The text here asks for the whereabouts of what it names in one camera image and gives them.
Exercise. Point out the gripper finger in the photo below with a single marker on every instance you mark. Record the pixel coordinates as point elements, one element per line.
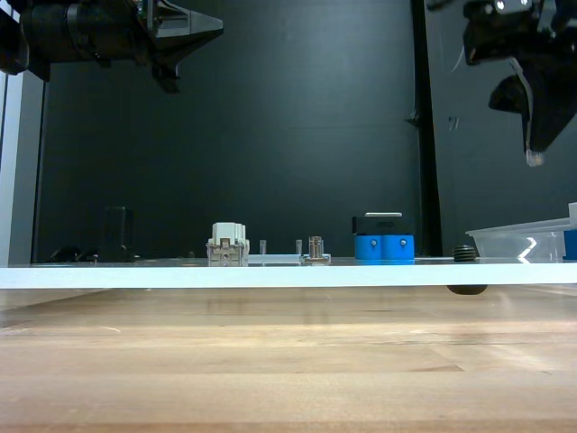
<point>169,61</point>
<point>200,24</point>
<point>550,99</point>
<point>507,97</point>

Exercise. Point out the black connector housing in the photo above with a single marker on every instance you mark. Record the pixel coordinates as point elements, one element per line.
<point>383,224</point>

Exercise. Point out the beige grey connector housing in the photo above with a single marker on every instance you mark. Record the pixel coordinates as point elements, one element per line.
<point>227,245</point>

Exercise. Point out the metal coaxial connector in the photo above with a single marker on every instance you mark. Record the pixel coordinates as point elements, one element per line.
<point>316,250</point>

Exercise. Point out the clear plastic tub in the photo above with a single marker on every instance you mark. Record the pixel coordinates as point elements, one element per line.
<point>509,241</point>

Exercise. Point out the blue socket holder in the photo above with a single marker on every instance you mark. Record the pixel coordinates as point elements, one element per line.
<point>571,245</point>

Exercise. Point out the grey flat plate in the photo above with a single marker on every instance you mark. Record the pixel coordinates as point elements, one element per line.
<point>383,213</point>

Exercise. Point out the black upright block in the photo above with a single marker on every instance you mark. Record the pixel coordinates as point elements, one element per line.
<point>118,234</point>

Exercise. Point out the black rubber foot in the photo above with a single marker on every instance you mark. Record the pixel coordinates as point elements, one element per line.
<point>467,289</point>

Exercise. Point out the small grey pin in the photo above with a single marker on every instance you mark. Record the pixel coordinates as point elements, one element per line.
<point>263,247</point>
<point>299,247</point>

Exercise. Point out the black low clamp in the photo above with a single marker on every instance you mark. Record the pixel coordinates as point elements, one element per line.
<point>72,255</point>

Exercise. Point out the clear acrylic bar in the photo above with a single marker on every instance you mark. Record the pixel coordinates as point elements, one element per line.
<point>274,259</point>

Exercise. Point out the white board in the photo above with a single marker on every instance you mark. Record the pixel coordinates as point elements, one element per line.
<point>270,276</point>

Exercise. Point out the black frame post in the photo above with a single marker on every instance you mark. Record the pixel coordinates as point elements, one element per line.
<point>426,158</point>

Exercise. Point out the grey frame post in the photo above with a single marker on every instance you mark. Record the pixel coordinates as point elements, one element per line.
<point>18,171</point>

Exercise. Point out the blue double mount block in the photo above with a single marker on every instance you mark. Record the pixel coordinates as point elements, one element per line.
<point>387,249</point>

